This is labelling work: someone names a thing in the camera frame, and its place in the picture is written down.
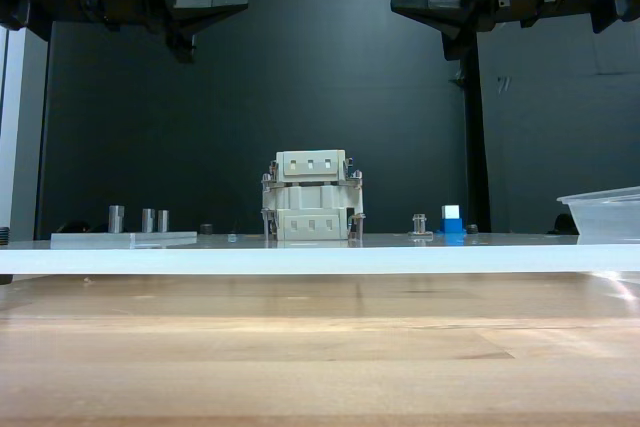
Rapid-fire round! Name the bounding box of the beige HAN10-E connector insert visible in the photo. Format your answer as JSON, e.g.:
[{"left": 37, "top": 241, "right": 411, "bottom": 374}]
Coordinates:
[{"left": 261, "top": 148, "right": 365, "bottom": 197}]

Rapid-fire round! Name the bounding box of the beige connector base with clamps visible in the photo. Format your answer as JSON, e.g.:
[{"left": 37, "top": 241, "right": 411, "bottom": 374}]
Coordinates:
[{"left": 261, "top": 194, "right": 365, "bottom": 244}]

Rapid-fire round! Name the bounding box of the small blue holder white block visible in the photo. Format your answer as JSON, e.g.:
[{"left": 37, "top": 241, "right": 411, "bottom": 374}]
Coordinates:
[{"left": 434, "top": 204, "right": 469, "bottom": 237}]

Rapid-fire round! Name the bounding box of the aluminium plate with pegs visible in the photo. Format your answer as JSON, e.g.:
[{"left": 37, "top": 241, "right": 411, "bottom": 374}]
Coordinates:
[{"left": 49, "top": 203, "right": 198, "bottom": 250}]

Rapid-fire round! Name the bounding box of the clear plastic tub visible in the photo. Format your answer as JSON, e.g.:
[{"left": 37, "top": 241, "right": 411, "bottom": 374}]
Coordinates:
[{"left": 556, "top": 185, "right": 640, "bottom": 246}]

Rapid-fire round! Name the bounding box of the white board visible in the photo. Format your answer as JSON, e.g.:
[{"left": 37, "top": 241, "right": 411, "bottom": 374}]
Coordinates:
[{"left": 0, "top": 231, "right": 640, "bottom": 277}]

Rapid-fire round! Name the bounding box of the black frame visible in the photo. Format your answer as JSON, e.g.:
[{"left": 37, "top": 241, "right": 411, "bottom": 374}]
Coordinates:
[{"left": 452, "top": 41, "right": 495, "bottom": 236}]

